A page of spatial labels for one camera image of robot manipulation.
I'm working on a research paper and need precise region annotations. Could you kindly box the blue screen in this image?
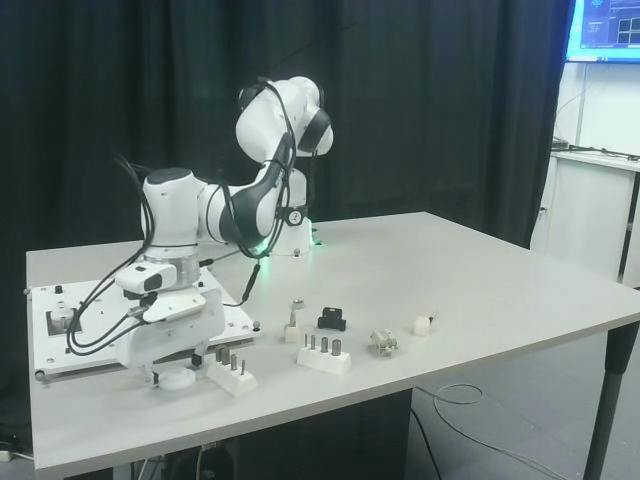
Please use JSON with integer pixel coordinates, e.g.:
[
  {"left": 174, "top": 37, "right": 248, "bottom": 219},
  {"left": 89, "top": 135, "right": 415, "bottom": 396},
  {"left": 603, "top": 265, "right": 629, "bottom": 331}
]
[{"left": 566, "top": 0, "right": 640, "bottom": 65}]

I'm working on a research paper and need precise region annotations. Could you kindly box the white square peg holder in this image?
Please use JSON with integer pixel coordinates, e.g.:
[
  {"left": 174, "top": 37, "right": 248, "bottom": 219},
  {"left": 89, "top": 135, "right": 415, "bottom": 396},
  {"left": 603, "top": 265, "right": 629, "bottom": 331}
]
[{"left": 206, "top": 360, "right": 260, "bottom": 399}]

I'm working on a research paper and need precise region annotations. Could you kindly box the black upper arm cable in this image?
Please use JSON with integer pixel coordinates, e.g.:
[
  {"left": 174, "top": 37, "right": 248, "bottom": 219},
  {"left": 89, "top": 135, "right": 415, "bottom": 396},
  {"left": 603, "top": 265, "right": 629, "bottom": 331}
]
[{"left": 219, "top": 75, "right": 326, "bottom": 261}]

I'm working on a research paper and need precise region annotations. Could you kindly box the black forearm cable bundle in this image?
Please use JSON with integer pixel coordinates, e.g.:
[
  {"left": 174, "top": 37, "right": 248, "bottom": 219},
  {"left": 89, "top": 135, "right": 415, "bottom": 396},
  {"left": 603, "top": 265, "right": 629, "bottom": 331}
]
[{"left": 63, "top": 153, "right": 151, "bottom": 357}]

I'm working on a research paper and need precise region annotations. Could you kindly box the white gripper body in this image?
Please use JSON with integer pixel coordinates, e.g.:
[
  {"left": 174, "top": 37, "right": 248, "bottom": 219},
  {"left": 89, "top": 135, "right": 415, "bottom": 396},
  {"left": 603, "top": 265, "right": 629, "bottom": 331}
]
[{"left": 116, "top": 287, "right": 227, "bottom": 372}]

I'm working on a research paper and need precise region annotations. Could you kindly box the thin black rod on wire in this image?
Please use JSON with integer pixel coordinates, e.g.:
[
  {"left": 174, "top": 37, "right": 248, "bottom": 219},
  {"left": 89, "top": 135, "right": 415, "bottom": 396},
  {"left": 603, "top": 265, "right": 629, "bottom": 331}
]
[{"left": 198, "top": 253, "right": 265, "bottom": 309}]

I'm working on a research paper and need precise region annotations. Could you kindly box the white large gear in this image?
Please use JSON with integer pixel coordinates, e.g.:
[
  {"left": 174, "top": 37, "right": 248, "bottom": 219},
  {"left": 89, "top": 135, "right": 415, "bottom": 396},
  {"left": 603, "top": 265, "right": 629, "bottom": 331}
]
[{"left": 153, "top": 368, "right": 197, "bottom": 393}]

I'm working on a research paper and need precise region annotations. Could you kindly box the silver wrist ring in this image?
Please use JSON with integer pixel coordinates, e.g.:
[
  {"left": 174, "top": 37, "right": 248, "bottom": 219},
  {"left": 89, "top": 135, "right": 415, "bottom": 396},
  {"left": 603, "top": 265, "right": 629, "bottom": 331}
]
[{"left": 143, "top": 248, "right": 201, "bottom": 289}]

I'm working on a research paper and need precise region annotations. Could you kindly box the white task board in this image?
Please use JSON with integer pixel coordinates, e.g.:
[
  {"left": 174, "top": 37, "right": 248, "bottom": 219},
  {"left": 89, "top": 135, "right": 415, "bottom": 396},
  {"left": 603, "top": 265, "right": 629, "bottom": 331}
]
[{"left": 23, "top": 262, "right": 264, "bottom": 386}]

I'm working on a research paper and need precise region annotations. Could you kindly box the black table leg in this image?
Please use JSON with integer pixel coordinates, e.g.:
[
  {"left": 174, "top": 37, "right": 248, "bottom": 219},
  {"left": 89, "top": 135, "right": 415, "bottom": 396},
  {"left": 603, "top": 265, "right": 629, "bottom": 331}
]
[{"left": 581, "top": 319, "right": 640, "bottom": 480}]

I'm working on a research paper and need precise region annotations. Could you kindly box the black curtain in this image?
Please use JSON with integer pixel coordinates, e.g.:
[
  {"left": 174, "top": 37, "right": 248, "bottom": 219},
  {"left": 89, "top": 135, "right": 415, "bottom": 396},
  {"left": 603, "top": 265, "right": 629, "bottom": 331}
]
[{"left": 0, "top": 0, "right": 576, "bottom": 281}]

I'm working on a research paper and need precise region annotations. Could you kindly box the white cabinet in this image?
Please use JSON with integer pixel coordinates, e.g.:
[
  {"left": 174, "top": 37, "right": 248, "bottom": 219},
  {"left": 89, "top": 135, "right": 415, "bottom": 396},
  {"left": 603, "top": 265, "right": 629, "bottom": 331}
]
[{"left": 528, "top": 146, "right": 640, "bottom": 290}]

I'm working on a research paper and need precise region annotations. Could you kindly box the flat white mounting plate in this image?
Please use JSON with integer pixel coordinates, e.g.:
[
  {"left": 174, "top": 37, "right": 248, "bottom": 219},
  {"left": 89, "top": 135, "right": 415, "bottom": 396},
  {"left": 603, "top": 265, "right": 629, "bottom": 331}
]
[{"left": 142, "top": 292, "right": 209, "bottom": 324}]

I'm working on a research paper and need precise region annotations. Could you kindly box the black D-SUB plug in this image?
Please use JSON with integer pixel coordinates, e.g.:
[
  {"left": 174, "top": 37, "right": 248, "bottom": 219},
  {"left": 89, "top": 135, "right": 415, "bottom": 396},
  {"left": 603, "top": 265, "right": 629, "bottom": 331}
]
[{"left": 316, "top": 306, "right": 349, "bottom": 332}]

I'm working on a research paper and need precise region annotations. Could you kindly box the small white camera box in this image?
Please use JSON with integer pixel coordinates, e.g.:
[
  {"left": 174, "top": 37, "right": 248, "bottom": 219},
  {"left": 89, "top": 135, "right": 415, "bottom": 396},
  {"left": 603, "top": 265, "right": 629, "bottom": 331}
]
[{"left": 114, "top": 264, "right": 176, "bottom": 294}]

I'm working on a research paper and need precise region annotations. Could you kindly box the grey floor cable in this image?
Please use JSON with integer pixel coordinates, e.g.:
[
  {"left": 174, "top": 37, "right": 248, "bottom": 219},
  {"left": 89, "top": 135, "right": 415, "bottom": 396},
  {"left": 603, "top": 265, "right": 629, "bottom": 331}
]
[{"left": 432, "top": 382, "right": 640, "bottom": 480}]

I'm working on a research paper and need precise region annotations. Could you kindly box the white round peg holder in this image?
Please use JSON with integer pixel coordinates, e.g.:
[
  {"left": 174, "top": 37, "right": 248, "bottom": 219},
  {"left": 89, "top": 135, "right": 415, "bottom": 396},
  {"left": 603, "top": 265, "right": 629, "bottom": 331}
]
[{"left": 295, "top": 345, "right": 354, "bottom": 376}]

